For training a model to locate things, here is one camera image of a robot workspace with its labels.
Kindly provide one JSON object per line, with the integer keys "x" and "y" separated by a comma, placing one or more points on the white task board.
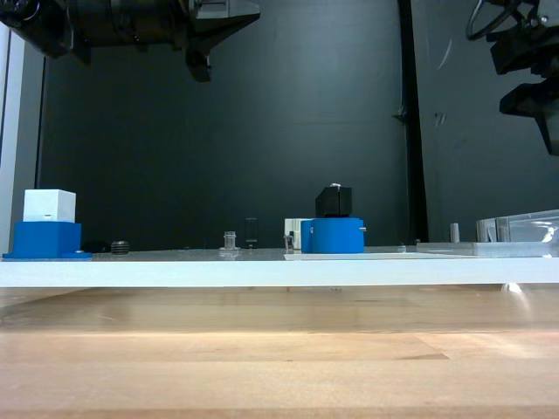
{"x": 174, "y": 272}

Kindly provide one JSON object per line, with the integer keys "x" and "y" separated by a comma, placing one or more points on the black set screw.
{"x": 121, "y": 248}

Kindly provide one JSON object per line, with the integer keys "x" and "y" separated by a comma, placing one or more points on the white cube connector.
{"x": 48, "y": 205}

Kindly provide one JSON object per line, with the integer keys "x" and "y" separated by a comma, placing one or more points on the black vertical post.
{"x": 412, "y": 153}

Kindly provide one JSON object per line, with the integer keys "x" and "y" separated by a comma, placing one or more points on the blue round mount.
{"x": 336, "y": 238}

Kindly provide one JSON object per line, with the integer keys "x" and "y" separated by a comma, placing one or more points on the grey metal partition frame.
{"x": 24, "y": 131}

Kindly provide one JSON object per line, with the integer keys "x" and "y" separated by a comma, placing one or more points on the black D-sub connector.
{"x": 333, "y": 203}

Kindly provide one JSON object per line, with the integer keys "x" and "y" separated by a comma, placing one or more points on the clear plastic tub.
{"x": 537, "y": 227}

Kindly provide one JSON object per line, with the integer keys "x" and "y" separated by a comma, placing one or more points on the small silver fitting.
{"x": 229, "y": 242}

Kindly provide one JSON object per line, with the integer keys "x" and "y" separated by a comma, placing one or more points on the blue square mount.
{"x": 43, "y": 240}

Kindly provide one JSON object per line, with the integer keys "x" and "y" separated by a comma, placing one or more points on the small black upright bracket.
{"x": 251, "y": 229}

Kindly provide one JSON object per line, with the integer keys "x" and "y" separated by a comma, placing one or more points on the grey metal peg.
{"x": 481, "y": 231}
{"x": 503, "y": 231}
{"x": 454, "y": 231}

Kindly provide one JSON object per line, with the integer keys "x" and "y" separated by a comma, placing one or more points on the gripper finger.
{"x": 236, "y": 9}
{"x": 218, "y": 32}
{"x": 541, "y": 105}

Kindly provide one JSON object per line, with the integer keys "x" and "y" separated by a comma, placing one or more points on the grey metal block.
{"x": 480, "y": 249}

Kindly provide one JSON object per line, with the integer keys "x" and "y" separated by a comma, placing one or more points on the white connector housing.
{"x": 291, "y": 229}

